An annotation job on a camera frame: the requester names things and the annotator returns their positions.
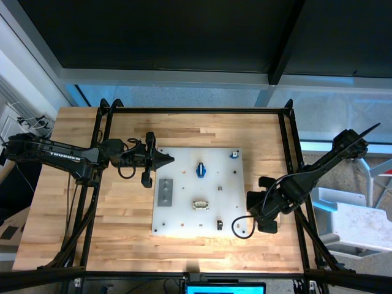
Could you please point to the white taskboard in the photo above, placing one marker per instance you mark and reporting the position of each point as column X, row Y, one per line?
column 183, row 211

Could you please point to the small blue clamp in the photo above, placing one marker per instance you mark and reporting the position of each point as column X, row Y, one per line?
column 234, row 156

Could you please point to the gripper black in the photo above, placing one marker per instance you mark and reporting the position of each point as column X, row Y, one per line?
column 149, row 159
column 268, row 228

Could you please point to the large blue clamp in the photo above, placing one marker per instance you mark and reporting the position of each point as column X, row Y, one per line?
column 197, row 175

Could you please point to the black Trossen arm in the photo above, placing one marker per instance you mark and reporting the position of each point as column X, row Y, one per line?
column 65, row 154
column 321, row 167

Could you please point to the black USB socket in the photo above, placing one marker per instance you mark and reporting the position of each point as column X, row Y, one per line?
column 220, row 225

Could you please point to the grey metal plate with bolts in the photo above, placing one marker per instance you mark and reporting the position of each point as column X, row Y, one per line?
column 161, row 192

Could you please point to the silver multi-pin connector housing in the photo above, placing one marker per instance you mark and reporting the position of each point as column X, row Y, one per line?
column 200, row 205

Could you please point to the blue lit computer screen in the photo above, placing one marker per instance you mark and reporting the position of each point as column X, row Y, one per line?
column 225, row 289

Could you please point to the black aluminium frame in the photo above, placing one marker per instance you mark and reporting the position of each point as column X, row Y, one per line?
column 196, row 111

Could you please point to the white cabinet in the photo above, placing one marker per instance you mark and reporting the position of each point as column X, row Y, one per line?
column 9, row 122

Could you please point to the clear plastic tub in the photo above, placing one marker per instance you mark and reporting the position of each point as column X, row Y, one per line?
column 280, row 219

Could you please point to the cardboard box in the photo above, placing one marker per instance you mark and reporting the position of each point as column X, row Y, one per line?
column 18, row 219

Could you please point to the white step stool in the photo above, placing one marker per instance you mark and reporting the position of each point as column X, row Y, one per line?
column 361, row 223

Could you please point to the silver round bar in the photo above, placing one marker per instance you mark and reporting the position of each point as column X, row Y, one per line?
column 200, row 169

